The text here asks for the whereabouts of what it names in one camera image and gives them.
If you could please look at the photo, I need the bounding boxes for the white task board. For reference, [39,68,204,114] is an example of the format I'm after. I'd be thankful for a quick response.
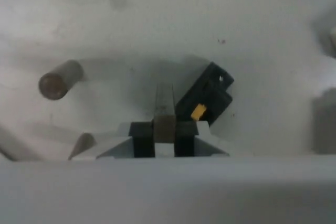
[0,0,336,162]

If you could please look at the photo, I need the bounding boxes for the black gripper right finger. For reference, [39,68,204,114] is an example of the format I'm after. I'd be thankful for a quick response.
[173,120,230,158]

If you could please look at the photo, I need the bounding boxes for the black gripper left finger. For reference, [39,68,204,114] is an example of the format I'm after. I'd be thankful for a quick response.
[95,121,156,159]

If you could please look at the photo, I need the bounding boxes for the large grey metal peg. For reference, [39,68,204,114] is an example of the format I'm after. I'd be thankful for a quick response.
[311,87,336,155]

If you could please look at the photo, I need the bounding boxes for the metal square peg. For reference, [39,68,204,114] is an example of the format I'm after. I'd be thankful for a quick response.
[153,83,176,143]

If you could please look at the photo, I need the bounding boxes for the large metal round peg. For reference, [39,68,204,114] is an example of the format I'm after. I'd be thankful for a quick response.
[38,60,85,101]

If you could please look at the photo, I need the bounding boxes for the small metal round peg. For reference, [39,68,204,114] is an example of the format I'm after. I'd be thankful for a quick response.
[68,132,97,161]

